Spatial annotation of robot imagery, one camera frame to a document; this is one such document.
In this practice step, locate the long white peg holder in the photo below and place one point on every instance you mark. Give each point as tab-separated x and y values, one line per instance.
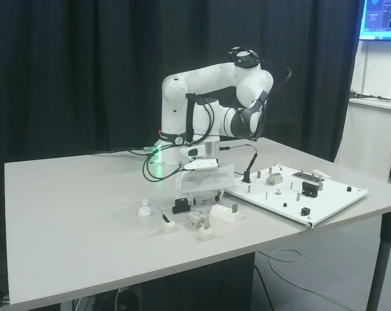
222	212

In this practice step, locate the flat white mount plate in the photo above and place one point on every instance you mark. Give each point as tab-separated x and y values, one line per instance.
201	163

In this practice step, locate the white medium gear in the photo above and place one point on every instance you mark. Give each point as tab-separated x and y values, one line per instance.
144	212

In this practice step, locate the black curtains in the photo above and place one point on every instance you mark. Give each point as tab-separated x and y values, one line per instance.
85	64

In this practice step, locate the white small gear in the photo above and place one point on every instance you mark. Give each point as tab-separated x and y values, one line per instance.
144	202

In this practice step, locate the white cabinet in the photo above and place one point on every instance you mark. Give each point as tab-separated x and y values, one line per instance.
370	139

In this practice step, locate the black D-SUB plug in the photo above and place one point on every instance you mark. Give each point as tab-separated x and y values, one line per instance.
180	208

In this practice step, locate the white task board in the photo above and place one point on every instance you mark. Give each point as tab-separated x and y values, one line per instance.
269	204

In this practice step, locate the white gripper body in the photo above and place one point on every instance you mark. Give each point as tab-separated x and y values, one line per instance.
205	179

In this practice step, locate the blue screen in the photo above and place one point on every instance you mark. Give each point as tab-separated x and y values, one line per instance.
381	19

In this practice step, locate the metal square peg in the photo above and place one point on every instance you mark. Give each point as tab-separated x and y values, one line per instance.
235	208

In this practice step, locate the white block plug holder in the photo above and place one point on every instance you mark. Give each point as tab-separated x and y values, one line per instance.
207	234

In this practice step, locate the black table leg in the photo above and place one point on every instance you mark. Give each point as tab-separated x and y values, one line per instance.
381	259

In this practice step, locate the grey waterproof plug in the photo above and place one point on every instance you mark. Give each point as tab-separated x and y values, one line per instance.
198	219

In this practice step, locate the small white plug holder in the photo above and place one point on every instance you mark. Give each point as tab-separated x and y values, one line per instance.
168	227

